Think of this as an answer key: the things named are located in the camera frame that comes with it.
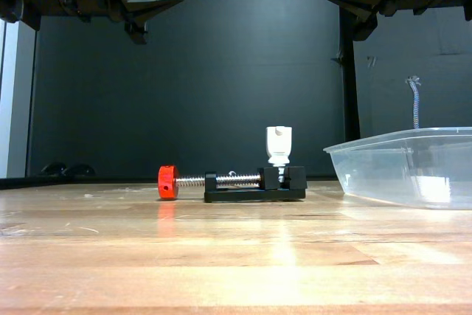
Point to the white receptacle socket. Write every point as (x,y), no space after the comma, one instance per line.
(279,141)

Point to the clear plastic tub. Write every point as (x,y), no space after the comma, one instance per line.
(376,178)

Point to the black clamp with red knob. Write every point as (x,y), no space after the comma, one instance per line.
(239,195)

